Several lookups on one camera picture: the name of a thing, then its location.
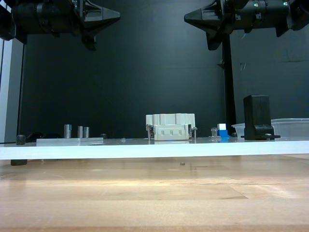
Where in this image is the black square bar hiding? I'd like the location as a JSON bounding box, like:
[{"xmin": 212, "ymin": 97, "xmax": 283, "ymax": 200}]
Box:
[{"xmin": 243, "ymin": 94, "xmax": 270, "ymax": 128}]

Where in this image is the black bar holder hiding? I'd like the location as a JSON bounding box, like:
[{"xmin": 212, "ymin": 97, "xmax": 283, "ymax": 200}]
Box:
[{"xmin": 240, "ymin": 123, "xmax": 282, "ymax": 141}]

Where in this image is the clear plastic container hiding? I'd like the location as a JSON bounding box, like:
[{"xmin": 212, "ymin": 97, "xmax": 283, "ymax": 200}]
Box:
[{"xmin": 231, "ymin": 117, "xmax": 309, "ymax": 141}]

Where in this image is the white taskboard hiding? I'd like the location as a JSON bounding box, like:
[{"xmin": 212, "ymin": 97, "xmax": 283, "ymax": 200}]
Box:
[{"xmin": 0, "ymin": 137, "xmax": 309, "ymax": 161}]

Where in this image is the black upright pillar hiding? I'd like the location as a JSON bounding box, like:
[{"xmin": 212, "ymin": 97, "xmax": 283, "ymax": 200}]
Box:
[{"xmin": 218, "ymin": 36, "xmax": 238, "ymax": 137}]

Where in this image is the small metal clamp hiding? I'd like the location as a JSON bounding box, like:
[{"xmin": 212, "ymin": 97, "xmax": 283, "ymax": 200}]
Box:
[{"xmin": 209, "ymin": 127, "xmax": 221, "ymax": 140}]

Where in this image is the blue and white connector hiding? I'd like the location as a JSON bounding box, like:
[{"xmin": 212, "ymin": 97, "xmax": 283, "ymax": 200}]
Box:
[{"xmin": 217, "ymin": 123, "xmax": 229, "ymax": 142}]

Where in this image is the beige connector housing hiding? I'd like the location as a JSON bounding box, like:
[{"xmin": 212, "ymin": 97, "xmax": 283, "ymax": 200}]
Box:
[{"xmin": 145, "ymin": 113, "xmax": 198, "ymax": 142}]

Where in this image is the grey metal plate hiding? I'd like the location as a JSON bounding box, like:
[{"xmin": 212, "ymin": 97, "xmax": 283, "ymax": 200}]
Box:
[{"xmin": 36, "ymin": 137, "xmax": 105, "ymax": 146}]

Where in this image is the black board foot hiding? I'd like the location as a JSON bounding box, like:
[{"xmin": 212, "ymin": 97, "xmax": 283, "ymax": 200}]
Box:
[{"xmin": 10, "ymin": 159, "xmax": 28, "ymax": 167}]

